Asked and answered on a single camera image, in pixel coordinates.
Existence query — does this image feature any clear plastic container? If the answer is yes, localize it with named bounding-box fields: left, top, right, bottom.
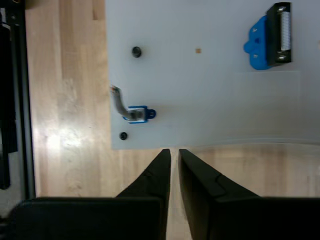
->
left=193, top=136, right=320, bottom=198

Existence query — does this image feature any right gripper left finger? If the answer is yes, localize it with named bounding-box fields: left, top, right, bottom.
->
left=7, top=148, right=172, bottom=240

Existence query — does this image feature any grey cable with clear plug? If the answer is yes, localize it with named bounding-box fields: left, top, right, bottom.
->
left=109, top=84, right=146, bottom=123

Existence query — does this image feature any white task board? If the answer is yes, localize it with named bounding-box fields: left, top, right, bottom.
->
left=104, top=0, right=320, bottom=151

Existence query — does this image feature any black frame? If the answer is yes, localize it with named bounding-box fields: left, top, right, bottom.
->
left=0, top=0, right=37, bottom=201

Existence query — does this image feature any small blue socket block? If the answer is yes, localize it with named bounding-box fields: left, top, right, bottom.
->
left=126, top=105, right=157, bottom=125

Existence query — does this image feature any blue socket block with lobes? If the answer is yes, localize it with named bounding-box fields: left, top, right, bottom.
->
left=243, top=15, right=272, bottom=71

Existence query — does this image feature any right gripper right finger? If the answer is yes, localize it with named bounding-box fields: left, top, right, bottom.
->
left=177, top=148, right=320, bottom=240

